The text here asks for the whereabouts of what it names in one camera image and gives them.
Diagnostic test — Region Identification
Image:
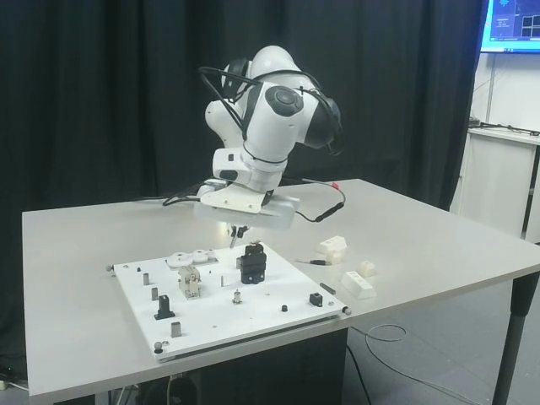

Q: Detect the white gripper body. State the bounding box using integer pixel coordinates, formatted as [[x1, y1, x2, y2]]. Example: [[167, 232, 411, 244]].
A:
[[193, 196, 300, 231]]

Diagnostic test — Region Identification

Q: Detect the flat white mounting plate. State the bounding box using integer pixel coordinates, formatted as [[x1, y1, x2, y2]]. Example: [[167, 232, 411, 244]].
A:
[[199, 185, 265, 214]]

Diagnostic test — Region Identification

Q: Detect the black D-SUB plug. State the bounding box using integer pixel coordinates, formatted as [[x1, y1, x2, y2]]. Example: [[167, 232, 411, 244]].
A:
[[235, 240, 269, 285]]

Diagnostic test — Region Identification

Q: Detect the white large gear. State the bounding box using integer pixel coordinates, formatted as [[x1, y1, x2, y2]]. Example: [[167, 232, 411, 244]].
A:
[[167, 251, 193, 270]]

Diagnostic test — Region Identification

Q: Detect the white holder with three holes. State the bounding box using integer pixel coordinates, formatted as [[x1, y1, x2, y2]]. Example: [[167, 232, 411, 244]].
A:
[[316, 235, 349, 257]]

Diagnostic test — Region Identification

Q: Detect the beige connector block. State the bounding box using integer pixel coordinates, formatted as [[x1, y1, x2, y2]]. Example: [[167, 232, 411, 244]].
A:
[[176, 266, 204, 302]]

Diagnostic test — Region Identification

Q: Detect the white task board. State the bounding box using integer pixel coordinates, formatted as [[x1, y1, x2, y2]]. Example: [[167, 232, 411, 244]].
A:
[[110, 246, 351, 364]]

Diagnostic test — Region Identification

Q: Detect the long white sloped holder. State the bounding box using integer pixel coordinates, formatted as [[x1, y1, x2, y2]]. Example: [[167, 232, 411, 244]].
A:
[[340, 271, 377, 300]]

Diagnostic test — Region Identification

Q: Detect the black cabinet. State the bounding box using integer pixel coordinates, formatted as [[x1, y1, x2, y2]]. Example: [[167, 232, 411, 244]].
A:
[[185, 327, 349, 405]]

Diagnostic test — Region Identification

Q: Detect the black curtain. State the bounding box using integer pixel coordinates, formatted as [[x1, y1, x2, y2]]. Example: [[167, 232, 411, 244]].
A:
[[0, 0, 484, 368]]

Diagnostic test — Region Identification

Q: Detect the white cabinet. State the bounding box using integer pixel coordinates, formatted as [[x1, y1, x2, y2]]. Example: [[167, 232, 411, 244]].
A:
[[449, 124, 540, 246]]

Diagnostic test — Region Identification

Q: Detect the black table leg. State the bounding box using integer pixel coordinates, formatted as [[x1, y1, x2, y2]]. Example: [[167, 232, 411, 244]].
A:
[[492, 269, 540, 405]]

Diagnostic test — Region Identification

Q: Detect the blue screen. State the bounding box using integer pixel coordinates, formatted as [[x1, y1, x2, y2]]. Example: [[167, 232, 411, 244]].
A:
[[479, 0, 540, 55]]

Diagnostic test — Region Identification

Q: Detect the thin black rod on wire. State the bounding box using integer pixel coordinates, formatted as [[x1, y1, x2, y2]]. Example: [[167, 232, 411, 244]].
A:
[[301, 179, 348, 224]]

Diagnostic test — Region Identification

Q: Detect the black camera cable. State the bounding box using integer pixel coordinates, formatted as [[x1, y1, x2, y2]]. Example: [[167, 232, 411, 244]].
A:
[[162, 191, 204, 208]]

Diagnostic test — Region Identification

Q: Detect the grey floor cable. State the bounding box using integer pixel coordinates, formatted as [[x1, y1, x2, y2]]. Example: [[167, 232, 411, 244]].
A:
[[364, 322, 427, 376]]

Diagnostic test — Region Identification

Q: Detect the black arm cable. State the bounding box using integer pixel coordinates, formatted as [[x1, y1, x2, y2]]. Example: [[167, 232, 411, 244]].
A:
[[197, 65, 343, 157]]

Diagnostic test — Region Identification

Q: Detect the black floor cable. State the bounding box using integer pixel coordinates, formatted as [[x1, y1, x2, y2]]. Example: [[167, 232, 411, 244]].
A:
[[348, 345, 369, 405]]

